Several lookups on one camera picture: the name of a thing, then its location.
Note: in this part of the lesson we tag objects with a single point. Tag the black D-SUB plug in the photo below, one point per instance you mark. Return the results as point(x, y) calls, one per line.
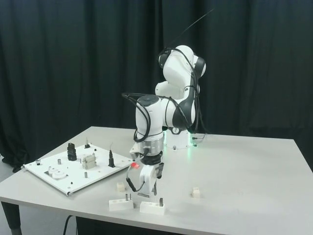
point(71, 153)

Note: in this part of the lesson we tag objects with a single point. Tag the white task board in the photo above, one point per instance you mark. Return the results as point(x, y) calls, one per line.
point(97, 176)

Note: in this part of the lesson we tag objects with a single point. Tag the white small gear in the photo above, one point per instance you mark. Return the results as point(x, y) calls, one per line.
point(52, 170)

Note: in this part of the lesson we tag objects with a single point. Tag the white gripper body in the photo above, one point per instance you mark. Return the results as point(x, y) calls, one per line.
point(148, 180)

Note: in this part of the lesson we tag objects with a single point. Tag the small white holder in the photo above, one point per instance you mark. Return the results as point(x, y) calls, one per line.
point(195, 192)
point(121, 186)

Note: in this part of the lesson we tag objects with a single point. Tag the black USB plug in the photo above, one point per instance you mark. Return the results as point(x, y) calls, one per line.
point(111, 160)

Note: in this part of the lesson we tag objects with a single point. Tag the thin black rod red tag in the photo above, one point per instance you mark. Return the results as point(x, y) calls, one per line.
point(130, 184)

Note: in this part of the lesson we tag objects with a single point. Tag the white long peg holder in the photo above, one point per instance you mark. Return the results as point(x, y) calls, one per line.
point(117, 205)
point(151, 208)

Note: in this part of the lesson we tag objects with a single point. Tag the grey metal connector block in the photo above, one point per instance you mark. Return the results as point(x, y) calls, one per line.
point(88, 162)

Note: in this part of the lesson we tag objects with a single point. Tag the black curtain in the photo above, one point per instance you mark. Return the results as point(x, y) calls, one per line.
point(49, 73)

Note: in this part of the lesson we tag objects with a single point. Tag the white medium gear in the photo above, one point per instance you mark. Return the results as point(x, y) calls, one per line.
point(59, 175)

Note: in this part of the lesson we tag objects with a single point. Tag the black table leg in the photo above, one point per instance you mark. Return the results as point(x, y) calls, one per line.
point(11, 218)

